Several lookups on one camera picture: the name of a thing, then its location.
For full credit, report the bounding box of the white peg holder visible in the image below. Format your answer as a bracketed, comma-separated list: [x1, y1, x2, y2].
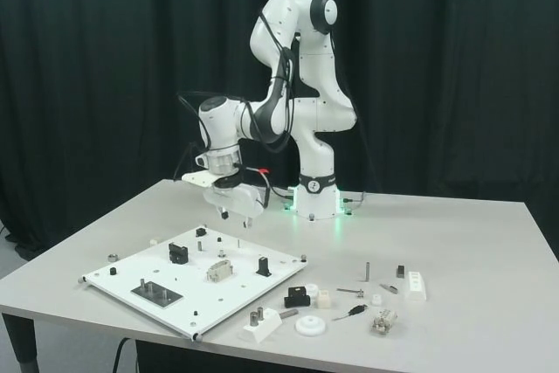
[238, 307, 283, 342]

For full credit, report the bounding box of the white large gear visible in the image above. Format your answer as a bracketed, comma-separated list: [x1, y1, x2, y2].
[294, 315, 327, 339]

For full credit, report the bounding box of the black plug with short cable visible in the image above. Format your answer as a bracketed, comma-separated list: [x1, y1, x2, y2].
[331, 305, 366, 321]

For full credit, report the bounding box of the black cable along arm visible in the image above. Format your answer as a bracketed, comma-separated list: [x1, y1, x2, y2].
[242, 14, 302, 155]

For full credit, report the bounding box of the white task board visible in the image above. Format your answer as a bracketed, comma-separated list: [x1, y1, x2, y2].
[78, 224, 310, 342]

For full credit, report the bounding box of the white flat mounting plate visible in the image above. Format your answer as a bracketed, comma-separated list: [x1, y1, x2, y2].
[181, 171, 219, 186]

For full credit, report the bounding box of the dark table leg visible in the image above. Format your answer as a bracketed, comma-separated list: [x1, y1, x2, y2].
[2, 314, 36, 373]

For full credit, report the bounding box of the small white holder block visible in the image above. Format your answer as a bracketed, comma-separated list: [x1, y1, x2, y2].
[316, 288, 336, 309]

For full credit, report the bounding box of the black D-SUB plug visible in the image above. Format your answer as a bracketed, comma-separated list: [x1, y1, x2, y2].
[283, 285, 312, 308]

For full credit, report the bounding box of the black cable under table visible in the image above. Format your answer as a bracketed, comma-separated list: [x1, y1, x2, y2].
[114, 336, 135, 373]

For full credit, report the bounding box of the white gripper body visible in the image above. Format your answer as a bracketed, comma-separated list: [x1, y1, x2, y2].
[203, 184, 266, 219]

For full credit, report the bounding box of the black base cable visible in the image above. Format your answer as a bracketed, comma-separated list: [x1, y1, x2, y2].
[340, 190, 366, 217]

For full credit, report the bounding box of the black curtain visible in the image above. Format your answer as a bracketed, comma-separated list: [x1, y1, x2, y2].
[0, 0, 559, 256]

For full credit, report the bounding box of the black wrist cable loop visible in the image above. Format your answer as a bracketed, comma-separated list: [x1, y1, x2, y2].
[174, 91, 237, 182]

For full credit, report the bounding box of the white holder with holes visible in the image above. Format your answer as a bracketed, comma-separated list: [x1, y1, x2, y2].
[404, 270, 428, 303]

